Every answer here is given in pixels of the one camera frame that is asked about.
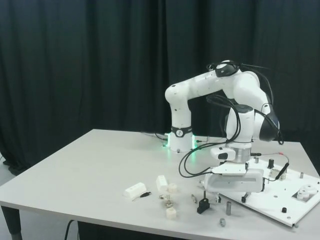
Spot black cabinet under table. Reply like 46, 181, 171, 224
77, 221, 296, 240

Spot black table leg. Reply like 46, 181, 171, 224
0, 205, 21, 240

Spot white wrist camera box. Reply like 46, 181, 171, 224
211, 147, 236, 161

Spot black D-SUB plug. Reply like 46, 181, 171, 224
196, 198, 210, 215

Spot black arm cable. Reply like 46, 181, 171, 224
206, 61, 285, 146

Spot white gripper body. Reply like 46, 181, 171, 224
202, 167, 265, 195

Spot white task board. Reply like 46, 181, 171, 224
199, 156, 320, 229

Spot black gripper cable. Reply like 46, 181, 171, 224
178, 94, 253, 179

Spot black curtain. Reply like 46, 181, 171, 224
0, 0, 320, 173

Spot black floor cable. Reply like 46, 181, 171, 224
65, 219, 79, 240

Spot black base cable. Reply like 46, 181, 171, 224
140, 130, 171, 142
194, 136, 227, 151

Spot thin black rod on wire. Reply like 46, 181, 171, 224
269, 150, 291, 180

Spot white peg holder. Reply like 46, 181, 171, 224
123, 183, 149, 202
155, 175, 169, 192

